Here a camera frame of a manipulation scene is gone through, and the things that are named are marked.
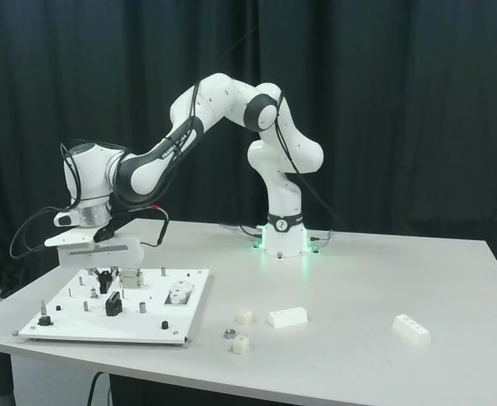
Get metal bolt on black base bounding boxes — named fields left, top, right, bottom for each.
left=37, top=300, right=53, bottom=327

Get black base cable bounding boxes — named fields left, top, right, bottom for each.
left=219, top=222, right=267, bottom=239

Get black looped wrist cable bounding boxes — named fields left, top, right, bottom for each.
left=8, top=205, right=81, bottom=260

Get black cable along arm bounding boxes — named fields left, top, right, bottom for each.
left=60, top=80, right=205, bottom=212

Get black cable under table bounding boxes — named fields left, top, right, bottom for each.
left=88, top=370, right=108, bottom=406

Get white task board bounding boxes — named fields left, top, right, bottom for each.
left=13, top=267, right=214, bottom=347

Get black plug block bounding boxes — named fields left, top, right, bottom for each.
left=105, top=291, right=123, bottom=318

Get white gears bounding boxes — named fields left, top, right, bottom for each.
left=166, top=278, right=194, bottom=305

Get black curtains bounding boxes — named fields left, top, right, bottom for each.
left=0, top=0, right=497, bottom=299

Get black cable behind arm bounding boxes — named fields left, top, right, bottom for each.
left=214, top=25, right=347, bottom=228

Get long white holder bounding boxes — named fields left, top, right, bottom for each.
left=267, top=305, right=309, bottom=329
left=391, top=313, right=432, bottom=344

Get metal box connector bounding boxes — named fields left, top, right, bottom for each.
left=118, top=267, right=143, bottom=292

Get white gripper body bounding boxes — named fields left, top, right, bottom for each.
left=57, top=237, right=145, bottom=271

